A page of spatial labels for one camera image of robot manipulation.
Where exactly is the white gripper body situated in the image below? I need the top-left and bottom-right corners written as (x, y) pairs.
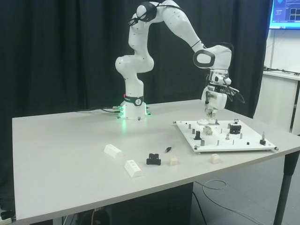
top-left (201, 85), bottom-right (228, 111)

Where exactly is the black D-SUB plug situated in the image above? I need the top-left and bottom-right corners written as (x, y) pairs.
top-left (229, 124), bottom-right (242, 135)

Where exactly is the white task board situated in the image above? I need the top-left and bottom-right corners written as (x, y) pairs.
top-left (172, 119), bottom-right (280, 155)

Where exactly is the white cabinet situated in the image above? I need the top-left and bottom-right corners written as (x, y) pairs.
top-left (254, 67), bottom-right (300, 136)

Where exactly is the black block holder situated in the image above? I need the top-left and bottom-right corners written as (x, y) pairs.
top-left (146, 152), bottom-right (163, 166)

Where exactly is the white long peg holder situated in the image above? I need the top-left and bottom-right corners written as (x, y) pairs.
top-left (123, 160), bottom-right (144, 177)
top-left (104, 144), bottom-right (125, 159)

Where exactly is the dark table leg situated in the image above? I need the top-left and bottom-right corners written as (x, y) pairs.
top-left (273, 150), bottom-right (297, 225)

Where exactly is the blue screen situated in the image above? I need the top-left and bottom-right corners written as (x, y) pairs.
top-left (268, 0), bottom-right (300, 30)

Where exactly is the black curtain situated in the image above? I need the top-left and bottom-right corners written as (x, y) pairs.
top-left (0, 0), bottom-right (275, 211)

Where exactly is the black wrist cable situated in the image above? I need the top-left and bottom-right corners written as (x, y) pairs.
top-left (224, 85), bottom-right (246, 104)

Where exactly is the grey floor cable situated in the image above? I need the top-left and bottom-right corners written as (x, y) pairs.
top-left (202, 180), bottom-right (283, 219)

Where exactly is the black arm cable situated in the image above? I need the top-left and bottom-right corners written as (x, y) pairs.
top-left (127, 1), bottom-right (179, 27)

